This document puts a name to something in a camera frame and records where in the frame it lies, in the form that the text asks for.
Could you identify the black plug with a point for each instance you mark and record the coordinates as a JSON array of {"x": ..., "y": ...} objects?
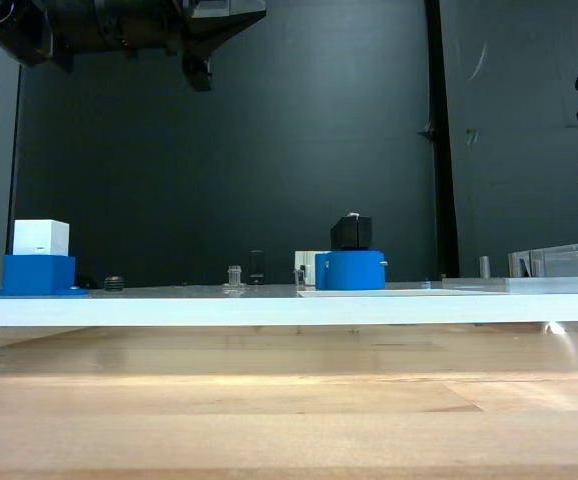
[{"x": 351, "y": 232}]

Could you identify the blue round clamp holder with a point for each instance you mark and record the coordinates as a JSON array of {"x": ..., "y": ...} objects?
[{"x": 354, "y": 272}]

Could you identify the thick metal peg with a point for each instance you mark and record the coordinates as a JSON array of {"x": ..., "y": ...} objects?
[{"x": 484, "y": 267}]

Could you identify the blue square socket mount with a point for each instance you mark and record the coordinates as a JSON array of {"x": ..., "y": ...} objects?
[{"x": 39, "y": 272}]

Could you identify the beige connector housing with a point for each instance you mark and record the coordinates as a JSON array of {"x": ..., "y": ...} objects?
[{"x": 303, "y": 262}]

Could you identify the white cube connector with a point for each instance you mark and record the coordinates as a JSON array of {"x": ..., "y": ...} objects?
[{"x": 39, "y": 237}]

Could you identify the small metal fitting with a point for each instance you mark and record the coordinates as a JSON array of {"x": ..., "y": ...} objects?
[{"x": 234, "y": 277}]

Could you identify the white task board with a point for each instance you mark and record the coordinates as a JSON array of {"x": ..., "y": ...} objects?
[{"x": 269, "y": 310}]

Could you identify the grey metal plate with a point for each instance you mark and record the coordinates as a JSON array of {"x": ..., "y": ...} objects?
[{"x": 519, "y": 284}]

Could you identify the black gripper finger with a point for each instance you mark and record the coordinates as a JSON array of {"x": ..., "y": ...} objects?
[{"x": 229, "y": 15}]

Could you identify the black set screw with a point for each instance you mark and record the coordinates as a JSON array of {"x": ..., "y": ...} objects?
[{"x": 114, "y": 283}]

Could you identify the clear plastic tub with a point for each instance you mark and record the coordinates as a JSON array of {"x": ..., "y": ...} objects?
[{"x": 569, "y": 260}]

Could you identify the black wall post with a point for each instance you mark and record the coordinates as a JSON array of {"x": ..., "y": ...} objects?
[{"x": 441, "y": 150}]

